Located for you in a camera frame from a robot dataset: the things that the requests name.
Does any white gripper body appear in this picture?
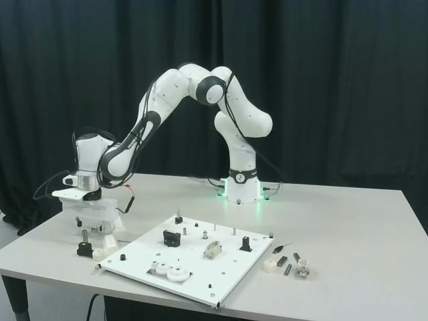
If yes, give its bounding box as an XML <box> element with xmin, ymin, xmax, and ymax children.
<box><xmin>60</xmin><ymin>197</ymin><xmax>119</xmax><ymax>224</ymax></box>

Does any black D-SUB plug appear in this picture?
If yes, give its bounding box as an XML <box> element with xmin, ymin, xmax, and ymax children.
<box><xmin>162</xmin><ymin>229</ymin><xmax>182</xmax><ymax>249</ymax></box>
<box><xmin>76</xmin><ymin>240</ymin><xmax>94</xmax><ymax>257</ymax></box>

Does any flat white mounting plate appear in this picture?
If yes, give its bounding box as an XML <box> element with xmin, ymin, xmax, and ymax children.
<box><xmin>51</xmin><ymin>188</ymin><xmax>87</xmax><ymax>199</ymax></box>

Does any thin black rod red tag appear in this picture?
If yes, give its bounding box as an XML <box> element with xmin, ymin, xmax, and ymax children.
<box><xmin>122</xmin><ymin>183</ymin><xmax>136</xmax><ymax>214</ymax></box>

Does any white task board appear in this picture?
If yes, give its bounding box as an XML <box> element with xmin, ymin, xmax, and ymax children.
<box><xmin>96</xmin><ymin>213</ymin><xmax>275</xmax><ymax>309</ymax></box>

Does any white large gear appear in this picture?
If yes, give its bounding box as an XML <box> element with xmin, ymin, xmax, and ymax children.
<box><xmin>168</xmin><ymin>266</ymin><xmax>188</xmax><ymax>284</ymax></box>

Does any dark table leg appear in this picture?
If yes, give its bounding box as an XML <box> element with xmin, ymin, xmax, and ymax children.
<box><xmin>1</xmin><ymin>276</ymin><xmax>26</xmax><ymax>321</ymax></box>

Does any black curtain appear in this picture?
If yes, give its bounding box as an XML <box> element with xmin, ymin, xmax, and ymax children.
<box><xmin>0</xmin><ymin>0</ymin><xmax>428</xmax><ymax>237</ymax></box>

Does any metal waterproof plug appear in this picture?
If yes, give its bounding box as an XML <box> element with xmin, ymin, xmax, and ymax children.
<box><xmin>294</xmin><ymin>259</ymin><xmax>312</xmax><ymax>279</ymax></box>

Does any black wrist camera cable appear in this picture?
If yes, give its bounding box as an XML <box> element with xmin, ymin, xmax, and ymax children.
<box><xmin>33</xmin><ymin>169</ymin><xmax>80</xmax><ymax>201</ymax></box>

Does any black cable under table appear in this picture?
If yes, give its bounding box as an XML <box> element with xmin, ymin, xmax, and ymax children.
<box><xmin>89</xmin><ymin>293</ymin><xmax>105</xmax><ymax>321</ymax></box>

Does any black base cable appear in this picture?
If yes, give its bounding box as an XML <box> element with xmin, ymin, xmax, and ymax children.
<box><xmin>260</xmin><ymin>182</ymin><xmax>285</xmax><ymax>195</ymax></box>
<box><xmin>189</xmin><ymin>175</ymin><xmax>228</xmax><ymax>188</ymax></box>

